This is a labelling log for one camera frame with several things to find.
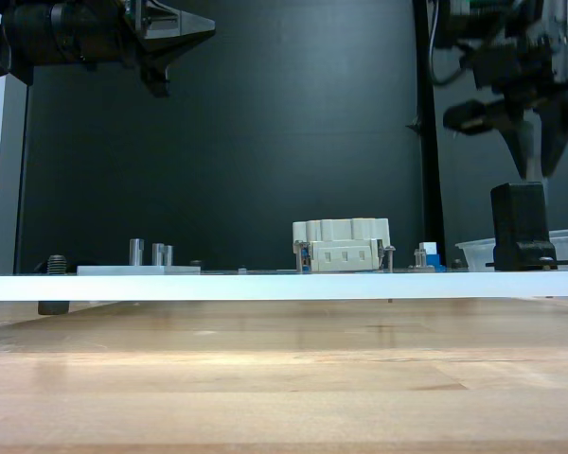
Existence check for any clear plastic tub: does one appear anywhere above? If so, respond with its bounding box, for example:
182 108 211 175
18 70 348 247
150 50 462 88
454 228 568 273

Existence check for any beige connector housing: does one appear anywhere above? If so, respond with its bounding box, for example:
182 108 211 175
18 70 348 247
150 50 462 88
292 217 398 274

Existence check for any black vertical column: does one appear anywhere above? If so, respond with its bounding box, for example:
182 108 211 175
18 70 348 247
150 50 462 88
406 0 450 269

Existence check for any black rubber foot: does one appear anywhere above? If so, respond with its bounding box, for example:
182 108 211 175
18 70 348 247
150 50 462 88
37 301 70 317

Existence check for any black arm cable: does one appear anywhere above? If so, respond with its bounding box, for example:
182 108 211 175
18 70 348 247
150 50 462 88
427 0 472 88

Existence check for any tall black holder block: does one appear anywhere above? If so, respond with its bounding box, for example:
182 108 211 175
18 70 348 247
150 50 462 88
484 182 568 272

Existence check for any small blue white socket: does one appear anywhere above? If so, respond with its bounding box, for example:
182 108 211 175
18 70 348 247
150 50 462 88
418 241 445 273

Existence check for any grey metal base plate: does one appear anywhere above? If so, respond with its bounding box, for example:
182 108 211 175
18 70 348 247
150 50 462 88
76 265 202 276

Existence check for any white task board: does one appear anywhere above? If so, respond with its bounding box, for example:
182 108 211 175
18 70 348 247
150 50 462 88
0 266 568 303

